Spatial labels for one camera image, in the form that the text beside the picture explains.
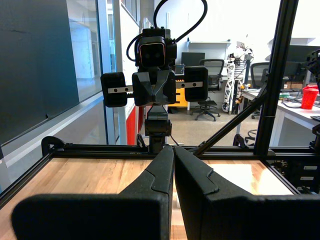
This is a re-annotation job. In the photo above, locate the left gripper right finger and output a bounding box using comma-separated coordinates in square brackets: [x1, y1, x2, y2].
[174, 146, 320, 240]

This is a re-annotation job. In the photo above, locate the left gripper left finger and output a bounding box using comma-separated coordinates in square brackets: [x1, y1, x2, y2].
[11, 146, 174, 240]

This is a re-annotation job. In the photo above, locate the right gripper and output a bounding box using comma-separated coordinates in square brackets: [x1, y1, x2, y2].
[100, 65, 209, 108]

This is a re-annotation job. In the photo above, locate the yellow cabinet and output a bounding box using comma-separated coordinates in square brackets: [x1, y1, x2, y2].
[167, 87, 189, 108]

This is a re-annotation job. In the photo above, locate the red panel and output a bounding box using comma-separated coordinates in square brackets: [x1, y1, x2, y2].
[126, 105, 145, 146]

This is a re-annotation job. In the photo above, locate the black monitor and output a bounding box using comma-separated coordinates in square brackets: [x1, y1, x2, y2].
[287, 44, 320, 78]
[181, 51, 206, 68]

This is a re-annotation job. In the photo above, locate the white lattice stand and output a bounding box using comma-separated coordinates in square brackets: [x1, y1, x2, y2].
[222, 59, 245, 113]

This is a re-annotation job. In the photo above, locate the white desk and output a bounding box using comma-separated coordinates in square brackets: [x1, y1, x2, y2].
[241, 89, 320, 148]

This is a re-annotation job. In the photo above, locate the red container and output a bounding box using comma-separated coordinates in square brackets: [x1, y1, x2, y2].
[301, 84, 320, 110]

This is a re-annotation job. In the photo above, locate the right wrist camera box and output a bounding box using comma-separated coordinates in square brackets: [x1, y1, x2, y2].
[138, 36, 167, 69]

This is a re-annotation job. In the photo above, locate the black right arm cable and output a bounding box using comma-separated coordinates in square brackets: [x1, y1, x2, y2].
[126, 0, 208, 62]

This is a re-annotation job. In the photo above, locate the black metal frame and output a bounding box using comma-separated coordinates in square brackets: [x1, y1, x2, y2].
[0, 0, 320, 210]

